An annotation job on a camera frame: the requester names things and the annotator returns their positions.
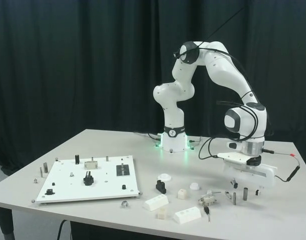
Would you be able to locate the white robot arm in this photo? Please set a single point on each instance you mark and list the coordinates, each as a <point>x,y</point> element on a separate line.
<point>218,67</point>

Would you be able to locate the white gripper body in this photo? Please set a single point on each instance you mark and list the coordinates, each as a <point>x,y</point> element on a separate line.
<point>253,176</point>

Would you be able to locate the black USB plug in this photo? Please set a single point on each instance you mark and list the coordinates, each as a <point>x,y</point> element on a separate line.
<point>207,210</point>

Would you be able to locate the metal BNC plug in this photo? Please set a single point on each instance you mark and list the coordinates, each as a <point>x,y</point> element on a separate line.
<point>124,204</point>

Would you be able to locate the small grey Ethernet plug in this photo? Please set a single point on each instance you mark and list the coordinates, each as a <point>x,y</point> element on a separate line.
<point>228,195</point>

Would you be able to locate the white large gear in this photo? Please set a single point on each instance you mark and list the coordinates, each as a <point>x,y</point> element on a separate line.
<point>164,177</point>

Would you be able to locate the black curtain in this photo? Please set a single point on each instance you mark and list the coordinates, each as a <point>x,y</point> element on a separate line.
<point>42,75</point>

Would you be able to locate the thick metal peg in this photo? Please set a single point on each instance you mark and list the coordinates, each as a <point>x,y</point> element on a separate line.
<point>245,194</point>
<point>45,167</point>

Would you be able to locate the white medium gear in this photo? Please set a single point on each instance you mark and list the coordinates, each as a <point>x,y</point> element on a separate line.
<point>194,186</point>

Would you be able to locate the white task board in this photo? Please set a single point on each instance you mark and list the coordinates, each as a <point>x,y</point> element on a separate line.
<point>67,190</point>

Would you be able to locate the thin metal peg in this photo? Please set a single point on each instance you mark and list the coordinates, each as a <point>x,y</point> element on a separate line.
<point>40,172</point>
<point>235,198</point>

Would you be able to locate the small white cube holder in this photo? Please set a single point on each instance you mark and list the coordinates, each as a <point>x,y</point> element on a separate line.
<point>161,214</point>
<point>182,194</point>

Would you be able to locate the short metal peg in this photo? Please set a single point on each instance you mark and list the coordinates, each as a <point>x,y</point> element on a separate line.
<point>71,173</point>

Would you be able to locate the black table leg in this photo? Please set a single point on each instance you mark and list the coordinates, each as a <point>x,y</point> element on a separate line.
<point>3,225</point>

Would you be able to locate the white three-hole peg holder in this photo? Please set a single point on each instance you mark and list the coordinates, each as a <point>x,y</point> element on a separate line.
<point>155,203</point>
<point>187,215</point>

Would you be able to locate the small metal bolt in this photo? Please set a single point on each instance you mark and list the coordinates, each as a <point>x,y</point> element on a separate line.
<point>35,180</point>

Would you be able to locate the metal waterproof plug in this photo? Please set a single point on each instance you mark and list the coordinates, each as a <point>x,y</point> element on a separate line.
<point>206,200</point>

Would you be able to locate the black D-SUB plug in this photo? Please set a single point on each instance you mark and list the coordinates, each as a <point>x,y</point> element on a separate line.
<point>161,187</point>

